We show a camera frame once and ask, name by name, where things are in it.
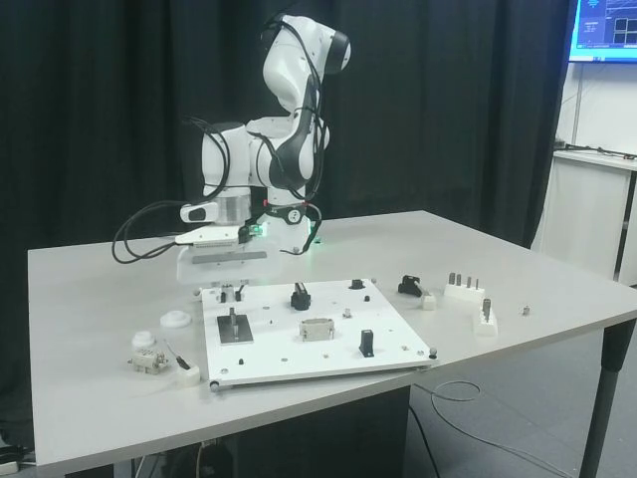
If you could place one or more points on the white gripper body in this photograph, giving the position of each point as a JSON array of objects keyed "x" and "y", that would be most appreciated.
[{"x": 226, "y": 271}]

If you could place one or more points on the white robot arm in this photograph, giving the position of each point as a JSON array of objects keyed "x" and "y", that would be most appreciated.
[{"x": 288, "y": 65}]

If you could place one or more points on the white large gear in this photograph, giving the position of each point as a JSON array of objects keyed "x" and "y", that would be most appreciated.
[{"x": 175, "y": 319}]

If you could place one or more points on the white medium gear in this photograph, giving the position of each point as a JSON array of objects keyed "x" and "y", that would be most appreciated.
[{"x": 143, "y": 340}]

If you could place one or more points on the small white plug holder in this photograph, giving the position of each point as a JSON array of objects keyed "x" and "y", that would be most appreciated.
[
  {"x": 428, "y": 302},
  {"x": 188, "y": 377}
]

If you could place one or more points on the white task board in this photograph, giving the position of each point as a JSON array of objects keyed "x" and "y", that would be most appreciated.
[{"x": 298, "y": 358}]

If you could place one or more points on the beige waterproof plug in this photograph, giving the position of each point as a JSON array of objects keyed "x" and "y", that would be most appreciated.
[{"x": 141, "y": 361}]

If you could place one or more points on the black D-SUB plug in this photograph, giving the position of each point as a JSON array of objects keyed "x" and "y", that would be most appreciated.
[{"x": 407, "y": 286}]

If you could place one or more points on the black curtain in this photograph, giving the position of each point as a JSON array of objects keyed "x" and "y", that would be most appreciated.
[{"x": 99, "y": 99}]

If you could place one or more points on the large metal square peg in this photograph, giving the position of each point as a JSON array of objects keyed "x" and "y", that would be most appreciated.
[{"x": 453, "y": 278}]

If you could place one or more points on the white peg holder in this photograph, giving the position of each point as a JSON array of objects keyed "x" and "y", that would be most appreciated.
[
  {"x": 465, "y": 294},
  {"x": 487, "y": 326}
]

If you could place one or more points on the large metal round peg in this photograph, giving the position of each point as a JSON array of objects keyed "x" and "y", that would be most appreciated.
[{"x": 487, "y": 306}]

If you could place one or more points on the white cabinet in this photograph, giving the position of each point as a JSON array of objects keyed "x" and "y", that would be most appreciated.
[{"x": 587, "y": 214}]

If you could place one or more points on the dark grey table leg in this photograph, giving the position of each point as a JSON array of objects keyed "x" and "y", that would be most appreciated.
[{"x": 609, "y": 358}]

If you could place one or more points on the blue screen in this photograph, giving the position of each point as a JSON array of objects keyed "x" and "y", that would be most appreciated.
[{"x": 604, "y": 30}]

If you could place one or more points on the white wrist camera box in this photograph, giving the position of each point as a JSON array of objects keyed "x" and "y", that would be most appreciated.
[{"x": 199, "y": 213}]

